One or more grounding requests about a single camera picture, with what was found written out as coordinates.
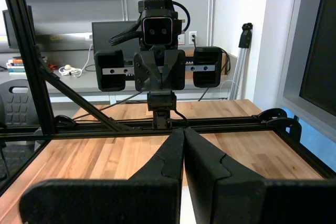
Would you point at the white wall conduit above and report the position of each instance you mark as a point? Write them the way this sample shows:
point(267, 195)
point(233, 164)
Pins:
point(210, 9)

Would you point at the black computer monitor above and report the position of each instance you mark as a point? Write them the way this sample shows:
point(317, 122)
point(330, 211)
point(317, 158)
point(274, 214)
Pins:
point(101, 37)

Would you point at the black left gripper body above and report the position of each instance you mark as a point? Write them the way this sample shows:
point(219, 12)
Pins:
point(110, 61)

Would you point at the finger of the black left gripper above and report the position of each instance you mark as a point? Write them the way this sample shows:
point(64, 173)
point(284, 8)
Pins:
point(144, 72)
point(174, 72)

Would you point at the silver tripod with black head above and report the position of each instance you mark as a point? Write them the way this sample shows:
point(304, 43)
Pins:
point(246, 33)

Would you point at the black aluminium frame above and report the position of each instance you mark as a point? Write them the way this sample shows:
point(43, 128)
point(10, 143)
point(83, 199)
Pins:
point(30, 58)

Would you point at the small book stack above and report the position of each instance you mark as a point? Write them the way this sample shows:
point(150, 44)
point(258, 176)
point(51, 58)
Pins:
point(15, 68)

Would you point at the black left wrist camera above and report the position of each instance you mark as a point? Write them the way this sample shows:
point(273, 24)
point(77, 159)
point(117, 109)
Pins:
point(157, 31)

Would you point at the small red object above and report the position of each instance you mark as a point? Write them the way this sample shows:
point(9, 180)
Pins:
point(53, 66)

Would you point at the white wall outlet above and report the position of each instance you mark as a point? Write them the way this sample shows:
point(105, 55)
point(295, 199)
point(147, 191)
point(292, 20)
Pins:
point(181, 40)
point(193, 37)

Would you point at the grey desk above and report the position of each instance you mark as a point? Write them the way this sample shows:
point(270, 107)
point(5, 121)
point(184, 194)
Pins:
point(84, 82)

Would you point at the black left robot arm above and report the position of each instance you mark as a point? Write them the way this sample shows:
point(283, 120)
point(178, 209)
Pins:
point(161, 100)

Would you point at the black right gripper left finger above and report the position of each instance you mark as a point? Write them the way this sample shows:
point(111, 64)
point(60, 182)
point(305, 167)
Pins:
point(168, 161)

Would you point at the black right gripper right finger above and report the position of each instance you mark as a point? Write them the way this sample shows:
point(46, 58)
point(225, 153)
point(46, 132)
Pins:
point(202, 166)

